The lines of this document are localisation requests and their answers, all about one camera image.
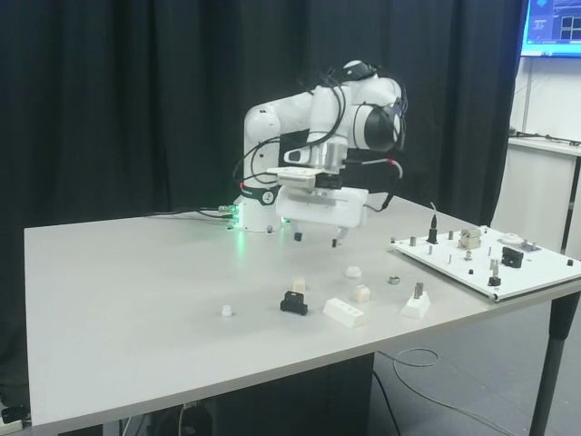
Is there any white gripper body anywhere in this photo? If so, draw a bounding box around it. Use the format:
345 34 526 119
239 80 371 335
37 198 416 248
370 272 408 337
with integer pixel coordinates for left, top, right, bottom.
274 184 369 228

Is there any black D-SUB plug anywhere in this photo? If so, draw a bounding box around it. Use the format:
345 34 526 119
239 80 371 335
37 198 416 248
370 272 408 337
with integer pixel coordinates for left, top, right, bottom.
279 290 311 316

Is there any long white holder with holes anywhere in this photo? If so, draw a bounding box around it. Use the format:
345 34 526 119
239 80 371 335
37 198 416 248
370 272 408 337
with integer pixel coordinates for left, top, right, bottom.
322 296 369 328

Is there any white peg holder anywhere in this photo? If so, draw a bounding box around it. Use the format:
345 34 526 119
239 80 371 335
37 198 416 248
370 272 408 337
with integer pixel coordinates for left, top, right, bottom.
399 292 433 320

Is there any grey waterproof plug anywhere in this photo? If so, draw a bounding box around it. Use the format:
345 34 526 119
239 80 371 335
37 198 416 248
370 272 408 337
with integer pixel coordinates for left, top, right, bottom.
458 228 482 252

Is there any white task board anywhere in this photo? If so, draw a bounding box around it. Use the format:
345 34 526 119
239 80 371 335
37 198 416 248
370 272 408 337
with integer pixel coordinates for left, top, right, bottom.
389 223 581 303

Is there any white cabinet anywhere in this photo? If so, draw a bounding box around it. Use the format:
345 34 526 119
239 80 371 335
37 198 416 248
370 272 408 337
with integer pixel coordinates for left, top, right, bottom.
505 134 581 252

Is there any black curtain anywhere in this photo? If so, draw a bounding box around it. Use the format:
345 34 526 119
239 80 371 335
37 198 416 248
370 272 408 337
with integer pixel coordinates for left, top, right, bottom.
0 0 530 410

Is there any black table leg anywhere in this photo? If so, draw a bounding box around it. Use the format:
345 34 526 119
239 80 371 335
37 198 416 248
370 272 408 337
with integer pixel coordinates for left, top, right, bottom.
529 290 576 436

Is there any blue screen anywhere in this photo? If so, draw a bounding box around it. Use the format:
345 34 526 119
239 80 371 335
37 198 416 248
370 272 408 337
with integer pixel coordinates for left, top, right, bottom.
520 0 581 59

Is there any black USB plug with cable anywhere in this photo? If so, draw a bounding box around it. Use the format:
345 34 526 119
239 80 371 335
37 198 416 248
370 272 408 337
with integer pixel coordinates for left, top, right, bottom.
425 201 441 247

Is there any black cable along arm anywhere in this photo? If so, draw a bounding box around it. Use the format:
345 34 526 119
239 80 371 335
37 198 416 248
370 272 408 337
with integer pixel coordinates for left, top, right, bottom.
231 67 364 183

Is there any black cable at arm foot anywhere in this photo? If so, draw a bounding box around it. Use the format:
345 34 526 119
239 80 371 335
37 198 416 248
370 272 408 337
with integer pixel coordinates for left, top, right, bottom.
149 205 238 220

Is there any grey floor cable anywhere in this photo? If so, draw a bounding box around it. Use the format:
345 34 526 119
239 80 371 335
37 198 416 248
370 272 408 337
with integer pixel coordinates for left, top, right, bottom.
391 347 539 436

